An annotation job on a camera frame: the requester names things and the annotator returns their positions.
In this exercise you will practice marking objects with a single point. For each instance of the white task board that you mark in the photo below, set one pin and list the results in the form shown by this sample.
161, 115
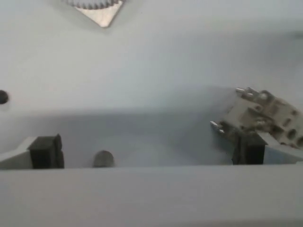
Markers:
151, 71

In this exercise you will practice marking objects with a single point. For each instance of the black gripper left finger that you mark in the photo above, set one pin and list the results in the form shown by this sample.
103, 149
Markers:
45, 151

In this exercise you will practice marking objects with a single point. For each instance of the metal round peg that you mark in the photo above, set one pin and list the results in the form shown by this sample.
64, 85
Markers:
103, 159

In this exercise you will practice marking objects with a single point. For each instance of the beige waterproof connector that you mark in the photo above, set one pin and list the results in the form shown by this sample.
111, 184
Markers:
267, 116

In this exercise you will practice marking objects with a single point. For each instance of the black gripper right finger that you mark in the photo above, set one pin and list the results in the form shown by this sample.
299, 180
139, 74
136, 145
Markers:
251, 151

